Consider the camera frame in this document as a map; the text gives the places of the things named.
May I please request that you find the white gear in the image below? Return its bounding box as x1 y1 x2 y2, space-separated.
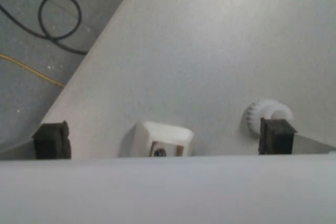
241 99 295 140

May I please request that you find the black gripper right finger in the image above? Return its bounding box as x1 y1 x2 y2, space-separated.
258 118 336 156

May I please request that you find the black cable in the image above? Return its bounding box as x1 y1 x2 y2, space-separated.
0 0 89 56

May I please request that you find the yellow cable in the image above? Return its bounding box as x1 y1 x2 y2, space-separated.
0 53 66 88

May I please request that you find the white plug holder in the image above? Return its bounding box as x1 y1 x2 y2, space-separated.
119 121 195 158

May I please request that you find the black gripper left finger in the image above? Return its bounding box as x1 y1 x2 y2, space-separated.
0 120 72 161

